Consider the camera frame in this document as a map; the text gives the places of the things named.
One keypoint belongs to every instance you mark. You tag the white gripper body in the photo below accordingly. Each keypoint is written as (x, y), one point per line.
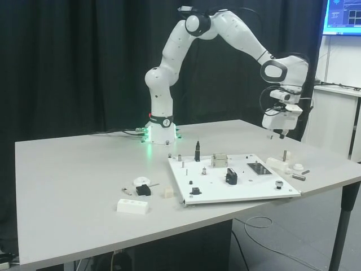
(279, 120)

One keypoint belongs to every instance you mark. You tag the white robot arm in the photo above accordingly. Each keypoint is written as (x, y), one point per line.
(175, 48)

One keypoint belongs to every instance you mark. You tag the grey metal round peg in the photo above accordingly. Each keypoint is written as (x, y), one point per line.
(285, 155)

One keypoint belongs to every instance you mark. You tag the long white holder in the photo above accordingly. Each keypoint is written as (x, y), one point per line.
(276, 164)

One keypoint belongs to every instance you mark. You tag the white medium gear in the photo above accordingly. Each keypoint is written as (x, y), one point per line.
(297, 166)

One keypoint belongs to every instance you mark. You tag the flat metal square peg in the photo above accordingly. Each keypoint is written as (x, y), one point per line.
(305, 171)

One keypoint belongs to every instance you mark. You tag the dark metal round peg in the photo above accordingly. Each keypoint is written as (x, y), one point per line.
(299, 177)

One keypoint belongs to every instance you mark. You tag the metal bolt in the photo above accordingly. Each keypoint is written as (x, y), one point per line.
(279, 185)

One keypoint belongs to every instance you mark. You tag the white cabinet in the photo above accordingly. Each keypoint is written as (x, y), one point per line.
(332, 121)

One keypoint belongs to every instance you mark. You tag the black slender plug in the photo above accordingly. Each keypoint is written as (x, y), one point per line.
(197, 153)

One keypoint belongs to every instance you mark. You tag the white task board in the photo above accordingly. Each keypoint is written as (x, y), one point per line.
(214, 186)

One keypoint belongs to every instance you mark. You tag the metal BNC plug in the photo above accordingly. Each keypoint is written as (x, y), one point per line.
(204, 171)

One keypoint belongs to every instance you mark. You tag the black table leg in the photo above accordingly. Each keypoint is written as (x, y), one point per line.
(342, 226)

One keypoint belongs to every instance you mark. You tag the small beige cube holder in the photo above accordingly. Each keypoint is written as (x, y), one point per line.
(167, 192)

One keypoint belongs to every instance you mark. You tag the blue screen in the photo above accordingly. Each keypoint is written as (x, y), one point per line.
(344, 17)

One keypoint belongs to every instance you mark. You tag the white large gear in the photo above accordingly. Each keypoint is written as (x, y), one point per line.
(141, 180)

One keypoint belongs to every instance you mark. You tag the black D-SUB plug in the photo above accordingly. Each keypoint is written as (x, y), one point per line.
(142, 190)

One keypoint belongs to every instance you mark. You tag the metal USB plug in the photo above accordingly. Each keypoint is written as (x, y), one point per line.
(127, 191)

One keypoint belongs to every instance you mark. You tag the white holder with three holes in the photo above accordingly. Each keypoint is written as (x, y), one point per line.
(132, 208)

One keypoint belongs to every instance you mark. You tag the black under-table cabinet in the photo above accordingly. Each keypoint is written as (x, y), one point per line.
(155, 248)

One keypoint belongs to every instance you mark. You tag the black curtain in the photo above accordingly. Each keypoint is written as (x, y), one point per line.
(70, 56)

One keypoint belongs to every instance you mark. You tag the white camera box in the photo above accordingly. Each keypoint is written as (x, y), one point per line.
(279, 95)

